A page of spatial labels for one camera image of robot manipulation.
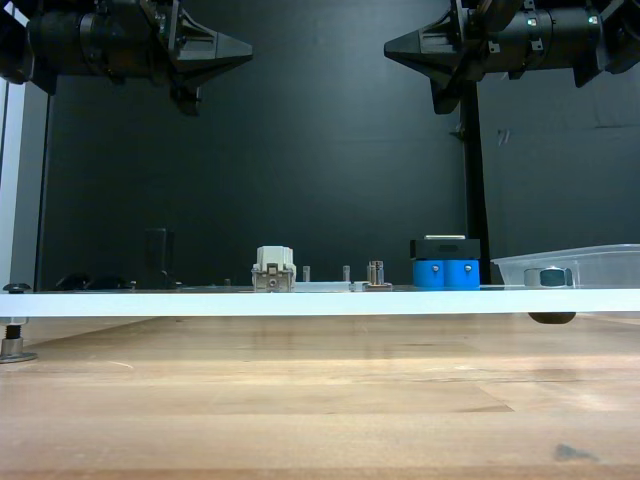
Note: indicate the black board corner screw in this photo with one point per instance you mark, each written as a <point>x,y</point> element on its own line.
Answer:
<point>16,287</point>

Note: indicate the grey connector housing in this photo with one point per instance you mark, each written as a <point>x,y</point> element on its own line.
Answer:
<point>272,267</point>

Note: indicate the silver hex nut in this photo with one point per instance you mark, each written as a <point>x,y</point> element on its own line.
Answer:
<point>534,277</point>

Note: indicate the silver levelling foot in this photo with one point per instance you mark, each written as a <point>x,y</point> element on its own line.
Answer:
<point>12,347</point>

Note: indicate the black upright bracket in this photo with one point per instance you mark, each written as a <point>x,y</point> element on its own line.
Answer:
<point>155,250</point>

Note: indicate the metal slotted connector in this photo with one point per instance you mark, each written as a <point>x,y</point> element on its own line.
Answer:
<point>377,275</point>

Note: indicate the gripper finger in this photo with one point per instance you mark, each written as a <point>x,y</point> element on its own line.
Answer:
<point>432,45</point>
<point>210,70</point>
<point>205,45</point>
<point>432,70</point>

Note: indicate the clear plastic tub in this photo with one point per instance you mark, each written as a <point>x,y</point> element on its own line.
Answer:
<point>610,265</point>

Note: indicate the black connector box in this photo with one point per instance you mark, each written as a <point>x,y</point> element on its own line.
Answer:
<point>445,250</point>

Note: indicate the black dome knob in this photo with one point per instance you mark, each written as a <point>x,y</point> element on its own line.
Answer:
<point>74,281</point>
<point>112,282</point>

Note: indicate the white board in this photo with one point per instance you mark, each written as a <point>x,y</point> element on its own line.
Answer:
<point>320,302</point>

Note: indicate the blue mount block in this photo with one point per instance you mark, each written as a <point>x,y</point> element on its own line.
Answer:
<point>445,277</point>

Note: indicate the clear plastic bar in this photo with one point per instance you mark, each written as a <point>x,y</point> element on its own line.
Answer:
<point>325,286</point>

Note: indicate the small clear pin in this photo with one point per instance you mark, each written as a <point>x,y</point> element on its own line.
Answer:
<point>346,273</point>
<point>306,274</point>

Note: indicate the black aluminium frame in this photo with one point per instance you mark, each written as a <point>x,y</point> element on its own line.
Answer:
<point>475,175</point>

